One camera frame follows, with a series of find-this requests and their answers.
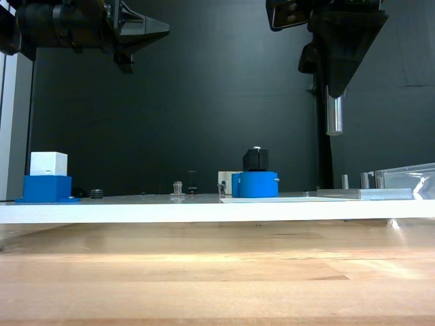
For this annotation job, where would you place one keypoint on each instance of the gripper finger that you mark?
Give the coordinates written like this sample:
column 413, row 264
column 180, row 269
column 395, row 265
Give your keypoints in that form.
column 346, row 44
column 142, row 29

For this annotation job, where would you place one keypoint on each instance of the silver metal cylinder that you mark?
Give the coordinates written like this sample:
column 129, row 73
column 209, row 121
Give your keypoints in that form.
column 334, row 115

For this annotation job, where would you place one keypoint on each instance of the black clamp block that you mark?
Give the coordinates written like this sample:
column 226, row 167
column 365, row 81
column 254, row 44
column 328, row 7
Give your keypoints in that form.
column 255, row 159

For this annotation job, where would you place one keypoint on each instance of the thin grey metal peg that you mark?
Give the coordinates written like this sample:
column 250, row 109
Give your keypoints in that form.
column 345, row 181

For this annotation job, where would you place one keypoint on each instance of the blue round holder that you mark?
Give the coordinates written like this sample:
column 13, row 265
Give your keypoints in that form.
column 258, row 185

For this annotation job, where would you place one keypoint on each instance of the clear plastic tub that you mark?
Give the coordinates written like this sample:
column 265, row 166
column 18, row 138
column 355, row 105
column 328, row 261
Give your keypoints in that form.
column 408, row 176

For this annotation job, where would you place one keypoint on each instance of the white cube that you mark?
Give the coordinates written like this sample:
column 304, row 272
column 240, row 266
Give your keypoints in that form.
column 47, row 163

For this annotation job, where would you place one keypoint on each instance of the beige connector housing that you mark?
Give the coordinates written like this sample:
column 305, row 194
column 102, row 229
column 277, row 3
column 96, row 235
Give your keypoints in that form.
column 225, row 181

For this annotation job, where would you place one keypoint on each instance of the grey metal block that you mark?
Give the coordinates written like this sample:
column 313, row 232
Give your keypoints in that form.
column 384, row 194

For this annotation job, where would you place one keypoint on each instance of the small grey metal clip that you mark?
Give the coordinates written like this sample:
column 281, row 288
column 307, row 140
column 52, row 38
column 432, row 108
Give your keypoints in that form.
column 222, row 190

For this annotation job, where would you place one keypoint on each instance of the small clear fitting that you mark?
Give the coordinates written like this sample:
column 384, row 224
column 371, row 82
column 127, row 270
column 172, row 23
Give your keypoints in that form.
column 176, row 191

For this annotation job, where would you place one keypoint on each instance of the black round knob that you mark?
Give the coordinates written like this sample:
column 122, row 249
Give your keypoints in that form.
column 96, row 193

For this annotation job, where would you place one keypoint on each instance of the white board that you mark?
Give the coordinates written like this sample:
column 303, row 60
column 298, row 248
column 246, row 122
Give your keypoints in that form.
column 204, row 212

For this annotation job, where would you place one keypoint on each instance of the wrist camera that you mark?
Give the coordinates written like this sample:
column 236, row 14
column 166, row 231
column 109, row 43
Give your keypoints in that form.
column 289, row 15

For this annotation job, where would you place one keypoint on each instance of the black metal frame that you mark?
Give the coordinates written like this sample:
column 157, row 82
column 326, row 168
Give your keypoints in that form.
column 323, row 153

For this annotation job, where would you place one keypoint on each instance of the grey metal window frame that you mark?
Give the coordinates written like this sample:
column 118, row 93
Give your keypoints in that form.
column 17, row 136

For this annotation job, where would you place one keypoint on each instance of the blue square mount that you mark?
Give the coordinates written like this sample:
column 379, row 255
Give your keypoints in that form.
column 47, row 188

